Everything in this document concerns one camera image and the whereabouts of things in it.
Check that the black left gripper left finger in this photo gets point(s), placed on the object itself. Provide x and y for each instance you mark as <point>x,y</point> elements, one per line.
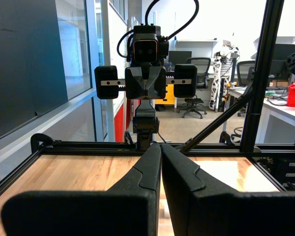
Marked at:
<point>88,214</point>

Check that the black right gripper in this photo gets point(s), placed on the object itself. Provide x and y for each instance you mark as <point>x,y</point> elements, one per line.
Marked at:
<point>105,73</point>

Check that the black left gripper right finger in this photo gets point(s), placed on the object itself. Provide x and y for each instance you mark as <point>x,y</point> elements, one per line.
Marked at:
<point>236,214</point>

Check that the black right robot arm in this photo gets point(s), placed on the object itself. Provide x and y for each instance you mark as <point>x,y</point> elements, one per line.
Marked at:
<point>146,123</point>

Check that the yellow drawer cabinet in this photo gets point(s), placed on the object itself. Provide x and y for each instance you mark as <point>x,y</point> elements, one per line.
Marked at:
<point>168,94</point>

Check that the black computer monitor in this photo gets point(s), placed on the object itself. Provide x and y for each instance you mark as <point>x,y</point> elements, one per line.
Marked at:
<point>179,57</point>
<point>282,61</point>

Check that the black office chair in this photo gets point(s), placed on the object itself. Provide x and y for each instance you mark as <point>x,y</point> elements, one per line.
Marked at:
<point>199,71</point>
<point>244,73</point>

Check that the white lattice structure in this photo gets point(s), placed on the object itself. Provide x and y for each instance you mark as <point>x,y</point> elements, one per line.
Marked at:
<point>218,78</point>

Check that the white desk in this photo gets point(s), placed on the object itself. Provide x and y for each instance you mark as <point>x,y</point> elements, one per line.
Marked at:
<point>277,113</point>

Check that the red plastic container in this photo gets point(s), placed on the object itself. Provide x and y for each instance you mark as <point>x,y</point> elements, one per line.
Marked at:
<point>294,96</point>

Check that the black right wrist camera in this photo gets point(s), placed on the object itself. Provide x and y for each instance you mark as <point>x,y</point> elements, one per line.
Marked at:
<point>145,50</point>

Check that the black frame clamp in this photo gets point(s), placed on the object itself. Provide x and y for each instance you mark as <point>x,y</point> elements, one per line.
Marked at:
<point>41,138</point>
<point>226,137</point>

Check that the black aluminium frame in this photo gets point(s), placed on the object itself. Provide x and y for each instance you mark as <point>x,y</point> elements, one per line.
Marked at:
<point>266,49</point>

